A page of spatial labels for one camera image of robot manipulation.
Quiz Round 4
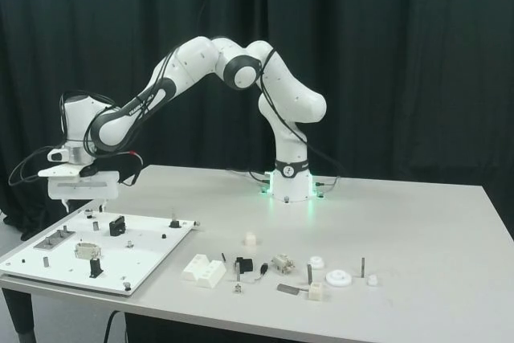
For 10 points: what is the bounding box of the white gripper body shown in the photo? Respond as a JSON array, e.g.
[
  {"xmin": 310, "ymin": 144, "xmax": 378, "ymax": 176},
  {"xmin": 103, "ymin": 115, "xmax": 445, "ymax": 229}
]
[{"xmin": 47, "ymin": 169, "xmax": 120, "ymax": 201}]

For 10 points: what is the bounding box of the white task board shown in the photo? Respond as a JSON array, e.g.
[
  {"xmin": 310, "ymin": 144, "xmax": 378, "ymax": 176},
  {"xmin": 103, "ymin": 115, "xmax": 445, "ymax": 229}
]
[{"xmin": 0, "ymin": 209, "xmax": 201, "ymax": 292}]

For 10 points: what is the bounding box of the large white stepped holder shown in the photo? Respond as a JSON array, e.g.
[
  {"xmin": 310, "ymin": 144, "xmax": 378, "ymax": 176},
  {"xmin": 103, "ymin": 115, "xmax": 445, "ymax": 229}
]
[{"xmin": 182, "ymin": 253, "xmax": 227, "ymax": 288}]

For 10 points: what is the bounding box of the black table leg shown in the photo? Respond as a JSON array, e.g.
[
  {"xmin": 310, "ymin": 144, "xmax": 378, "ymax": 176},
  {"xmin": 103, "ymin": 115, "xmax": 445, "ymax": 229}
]
[{"xmin": 0, "ymin": 286, "xmax": 34, "ymax": 343}]

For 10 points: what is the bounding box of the black D-SUB plug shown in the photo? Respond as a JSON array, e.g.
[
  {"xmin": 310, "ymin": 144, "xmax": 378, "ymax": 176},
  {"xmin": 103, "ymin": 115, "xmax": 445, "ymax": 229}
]
[{"xmin": 235, "ymin": 256, "xmax": 255, "ymax": 275}]

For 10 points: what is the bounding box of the black USB plug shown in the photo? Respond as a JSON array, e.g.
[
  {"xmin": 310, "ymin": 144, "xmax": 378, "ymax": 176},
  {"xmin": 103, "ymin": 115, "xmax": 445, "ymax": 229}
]
[{"xmin": 251, "ymin": 263, "xmax": 270, "ymax": 282}]

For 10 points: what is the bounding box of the metal waterproof plug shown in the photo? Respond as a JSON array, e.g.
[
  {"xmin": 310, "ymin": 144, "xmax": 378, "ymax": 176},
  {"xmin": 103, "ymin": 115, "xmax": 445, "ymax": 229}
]
[{"xmin": 271, "ymin": 254, "xmax": 296, "ymax": 273}]

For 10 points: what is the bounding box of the white large gear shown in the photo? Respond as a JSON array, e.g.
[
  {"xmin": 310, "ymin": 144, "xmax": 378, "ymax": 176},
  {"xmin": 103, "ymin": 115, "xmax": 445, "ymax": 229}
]
[{"xmin": 325, "ymin": 270, "xmax": 354, "ymax": 289}]

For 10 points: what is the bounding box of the black curtain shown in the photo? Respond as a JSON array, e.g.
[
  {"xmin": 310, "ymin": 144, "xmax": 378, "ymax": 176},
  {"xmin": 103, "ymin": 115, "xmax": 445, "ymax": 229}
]
[{"xmin": 0, "ymin": 0, "xmax": 514, "ymax": 235}]

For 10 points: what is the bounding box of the black coiled rod wire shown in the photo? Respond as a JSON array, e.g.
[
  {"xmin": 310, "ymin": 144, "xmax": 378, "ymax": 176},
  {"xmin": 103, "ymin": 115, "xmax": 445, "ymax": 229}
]
[{"xmin": 119, "ymin": 153, "xmax": 145, "ymax": 187}]

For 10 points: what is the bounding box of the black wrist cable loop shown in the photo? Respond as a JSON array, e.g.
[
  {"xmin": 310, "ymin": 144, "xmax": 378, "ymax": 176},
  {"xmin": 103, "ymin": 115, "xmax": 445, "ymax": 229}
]
[{"xmin": 9, "ymin": 149, "xmax": 62, "ymax": 188}]

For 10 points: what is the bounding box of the black cable under table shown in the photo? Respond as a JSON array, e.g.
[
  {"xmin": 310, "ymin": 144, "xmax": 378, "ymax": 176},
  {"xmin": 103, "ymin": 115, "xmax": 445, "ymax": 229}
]
[{"xmin": 104, "ymin": 309, "xmax": 124, "ymax": 343}]

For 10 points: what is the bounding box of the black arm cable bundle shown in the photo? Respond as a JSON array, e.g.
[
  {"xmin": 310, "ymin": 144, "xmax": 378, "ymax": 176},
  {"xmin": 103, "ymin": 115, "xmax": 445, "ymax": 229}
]
[{"xmin": 59, "ymin": 46, "xmax": 282, "ymax": 137}]

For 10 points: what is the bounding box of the black base cable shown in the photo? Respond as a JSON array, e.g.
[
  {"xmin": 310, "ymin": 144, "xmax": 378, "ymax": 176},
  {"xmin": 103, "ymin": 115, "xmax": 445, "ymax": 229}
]
[{"xmin": 227, "ymin": 169, "xmax": 271, "ymax": 184}]

